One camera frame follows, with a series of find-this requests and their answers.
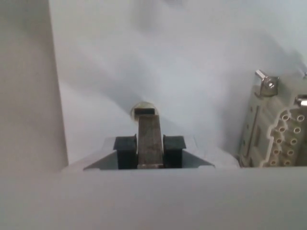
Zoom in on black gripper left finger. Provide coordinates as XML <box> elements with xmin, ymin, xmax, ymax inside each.
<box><xmin>83</xmin><ymin>135</ymin><xmax>138</xmax><ymax>170</ymax></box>

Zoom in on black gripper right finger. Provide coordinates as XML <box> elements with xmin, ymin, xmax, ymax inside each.
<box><xmin>163</xmin><ymin>134</ymin><xmax>215</xmax><ymax>170</ymax></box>

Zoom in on metal square peg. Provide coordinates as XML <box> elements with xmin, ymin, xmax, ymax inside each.
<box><xmin>137</xmin><ymin>114</ymin><xmax>165</xmax><ymax>169</ymax></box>

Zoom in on white task board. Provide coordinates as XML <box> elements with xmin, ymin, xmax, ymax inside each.
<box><xmin>48</xmin><ymin>0</ymin><xmax>307</xmax><ymax>170</ymax></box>

